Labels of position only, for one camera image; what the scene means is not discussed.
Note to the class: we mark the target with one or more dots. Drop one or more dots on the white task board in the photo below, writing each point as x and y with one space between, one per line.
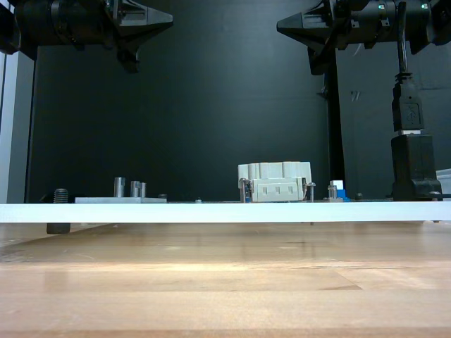
211 213

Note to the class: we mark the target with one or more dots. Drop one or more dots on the beige multi-pin connector housing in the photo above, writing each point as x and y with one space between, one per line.
275 176

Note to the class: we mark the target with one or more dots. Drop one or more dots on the black room pillar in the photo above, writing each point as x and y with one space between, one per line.
334 123

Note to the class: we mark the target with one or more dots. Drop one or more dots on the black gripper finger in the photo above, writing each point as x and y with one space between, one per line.
155 17
137 35
317 39
296 23

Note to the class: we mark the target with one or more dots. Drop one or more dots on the grey metal plate with pegs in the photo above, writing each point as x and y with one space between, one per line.
105 200

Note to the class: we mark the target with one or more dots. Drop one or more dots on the black USB socket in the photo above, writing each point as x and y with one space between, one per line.
412 165

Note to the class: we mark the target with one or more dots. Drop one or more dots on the blue and white connector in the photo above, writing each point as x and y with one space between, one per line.
341 194

